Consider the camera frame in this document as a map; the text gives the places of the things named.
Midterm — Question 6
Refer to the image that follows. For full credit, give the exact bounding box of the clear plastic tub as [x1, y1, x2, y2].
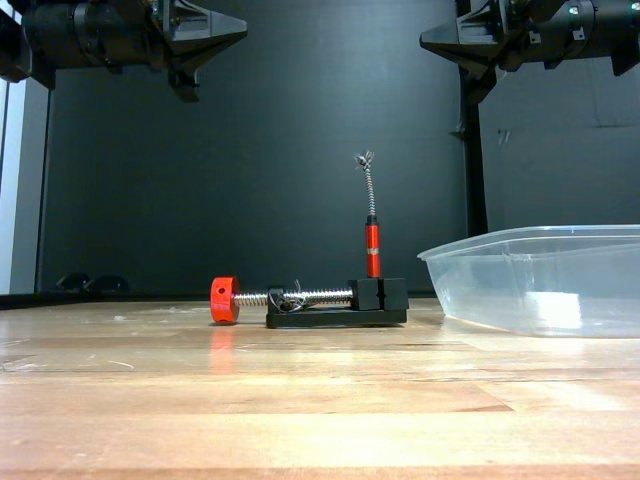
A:
[416, 224, 640, 340]

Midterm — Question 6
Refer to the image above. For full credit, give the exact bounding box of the black vise with red knob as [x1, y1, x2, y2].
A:
[208, 275, 409, 330]

